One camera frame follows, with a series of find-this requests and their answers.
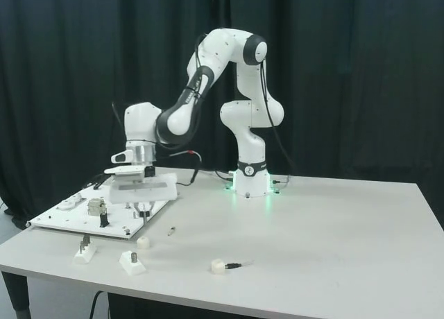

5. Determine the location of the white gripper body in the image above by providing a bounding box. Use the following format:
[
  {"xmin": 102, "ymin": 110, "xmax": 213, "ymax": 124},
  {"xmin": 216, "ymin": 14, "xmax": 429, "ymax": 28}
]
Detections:
[{"xmin": 108, "ymin": 172, "xmax": 179, "ymax": 205}]

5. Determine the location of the white peg holder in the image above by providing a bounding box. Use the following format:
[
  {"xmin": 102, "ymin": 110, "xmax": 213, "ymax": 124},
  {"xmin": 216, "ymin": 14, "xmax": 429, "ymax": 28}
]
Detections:
[{"xmin": 73, "ymin": 243, "xmax": 99, "ymax": 265}]

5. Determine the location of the flat white mounting plate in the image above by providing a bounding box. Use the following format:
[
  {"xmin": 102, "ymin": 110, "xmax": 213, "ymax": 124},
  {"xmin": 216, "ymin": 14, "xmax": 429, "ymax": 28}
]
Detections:
[{"xmin": 103, "ymin": 166, "xmax": 145, "ymax": 176}]

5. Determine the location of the metal box connector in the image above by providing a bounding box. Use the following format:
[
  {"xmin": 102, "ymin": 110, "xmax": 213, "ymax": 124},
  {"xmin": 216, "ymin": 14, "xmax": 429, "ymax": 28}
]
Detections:
[{"xmin": 87, "ymin": 199, "xmax": 105, "ymax": 217}]

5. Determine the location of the white wedge holder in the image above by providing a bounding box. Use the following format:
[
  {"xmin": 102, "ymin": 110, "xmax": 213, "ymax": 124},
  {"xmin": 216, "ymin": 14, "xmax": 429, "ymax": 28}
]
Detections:
[{"xmin": 119, "ymin": 251, "xmax": 147, "ymax": 275}]

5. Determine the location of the white large gear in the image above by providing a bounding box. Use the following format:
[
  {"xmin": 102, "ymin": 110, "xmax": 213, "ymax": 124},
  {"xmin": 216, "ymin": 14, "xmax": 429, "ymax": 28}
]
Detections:
[{"xmin": 58, "ymin": 200, "xmax": 82, "ymax": 212}]

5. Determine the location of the white task board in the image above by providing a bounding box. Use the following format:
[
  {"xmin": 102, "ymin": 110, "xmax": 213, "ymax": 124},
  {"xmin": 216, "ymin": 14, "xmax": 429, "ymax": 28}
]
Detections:
[{"xmin": 26, "ymin": 188, "xmax": 179, "ymax": 242}]

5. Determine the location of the black table leg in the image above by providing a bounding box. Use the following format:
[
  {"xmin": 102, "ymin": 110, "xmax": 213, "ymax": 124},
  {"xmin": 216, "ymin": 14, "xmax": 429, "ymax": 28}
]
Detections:
[{"xmin": 0, "ymin": 269, "xmax": 29, "ymax": 319}]

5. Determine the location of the black curtain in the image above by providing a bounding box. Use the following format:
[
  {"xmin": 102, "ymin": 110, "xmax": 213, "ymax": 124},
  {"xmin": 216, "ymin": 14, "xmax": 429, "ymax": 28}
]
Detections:
[{"xmin": 0, "ymin": 0, "xmax": 444, "ymax": 220}]

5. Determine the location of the black camera cable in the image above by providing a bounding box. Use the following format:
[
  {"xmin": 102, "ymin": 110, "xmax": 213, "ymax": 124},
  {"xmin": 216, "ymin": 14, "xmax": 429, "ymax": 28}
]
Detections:
[{"xmin": 90, "ymin": 173, "xmax": 114, "ymax": 190}]

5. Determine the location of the black cable under table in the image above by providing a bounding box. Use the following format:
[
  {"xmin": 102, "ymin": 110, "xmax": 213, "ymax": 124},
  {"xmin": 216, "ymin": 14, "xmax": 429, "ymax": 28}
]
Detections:
[{"xmin": 90, "ymin": 290, "xmax": 107, "ymax": 319}]

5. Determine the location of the black cable bundle on arm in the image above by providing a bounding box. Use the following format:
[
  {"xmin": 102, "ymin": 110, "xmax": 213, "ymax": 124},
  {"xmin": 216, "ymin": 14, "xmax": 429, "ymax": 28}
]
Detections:
[{"xmin": 110, "ymin": 33, "xmax": 289, "ymax": 176}]

